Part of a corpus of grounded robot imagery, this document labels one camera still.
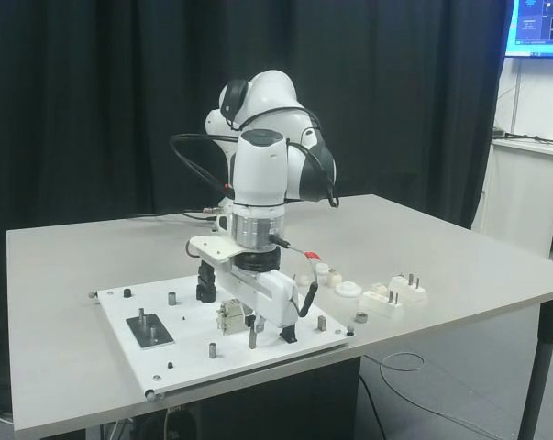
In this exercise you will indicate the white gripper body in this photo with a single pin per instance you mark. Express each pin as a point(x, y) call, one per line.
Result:
point(267, 298)

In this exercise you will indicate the large metal square peg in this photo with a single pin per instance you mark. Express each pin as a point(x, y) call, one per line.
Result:
point(252, 339)

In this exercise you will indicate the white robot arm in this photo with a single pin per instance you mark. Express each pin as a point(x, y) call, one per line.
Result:
point(262, 174)

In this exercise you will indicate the thick metal round peg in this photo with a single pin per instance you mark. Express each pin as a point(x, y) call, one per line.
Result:
point(211, 352)
point(171, 299)

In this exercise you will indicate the short metal square peg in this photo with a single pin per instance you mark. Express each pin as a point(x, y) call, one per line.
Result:
point(322, 323)

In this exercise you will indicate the white round peg holder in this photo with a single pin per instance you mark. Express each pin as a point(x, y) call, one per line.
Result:
point(379, 307)

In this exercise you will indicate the white square peg holder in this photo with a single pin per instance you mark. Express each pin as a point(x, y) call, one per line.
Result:
point(411, 293)

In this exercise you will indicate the beige rectangular connector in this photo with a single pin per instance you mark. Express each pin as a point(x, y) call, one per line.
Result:
point(228, 316)

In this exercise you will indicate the black D-SUB plug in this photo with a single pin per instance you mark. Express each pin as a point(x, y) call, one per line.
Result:
point(206, 289)

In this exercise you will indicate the white medium gear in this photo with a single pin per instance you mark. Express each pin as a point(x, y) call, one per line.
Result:
point(323, 269)

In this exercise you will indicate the cream hollow plug holder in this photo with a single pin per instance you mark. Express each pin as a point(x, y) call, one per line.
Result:
point(335, 277)
point(379, 289)

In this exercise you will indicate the black computer case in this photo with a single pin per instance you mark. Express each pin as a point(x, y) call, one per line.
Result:
point(280, 403)

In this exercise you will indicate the white large gear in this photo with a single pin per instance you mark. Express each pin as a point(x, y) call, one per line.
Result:
point(348, 289)

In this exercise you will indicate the metal hex bolt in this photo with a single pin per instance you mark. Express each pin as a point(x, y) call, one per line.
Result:
point(360, 316)

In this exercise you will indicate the white task board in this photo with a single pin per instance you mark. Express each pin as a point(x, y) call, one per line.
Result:
point(115, 311)

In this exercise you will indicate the white cabinet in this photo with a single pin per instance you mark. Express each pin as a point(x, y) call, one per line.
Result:
point(523, 206)

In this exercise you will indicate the black table leg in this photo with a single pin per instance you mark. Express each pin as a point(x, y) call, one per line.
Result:
point(539, 366)

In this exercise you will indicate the black curtain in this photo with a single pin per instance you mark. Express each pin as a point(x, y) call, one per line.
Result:
point(74, 91)

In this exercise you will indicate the blue screen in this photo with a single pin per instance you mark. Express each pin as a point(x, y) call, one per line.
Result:
point(542, 27)

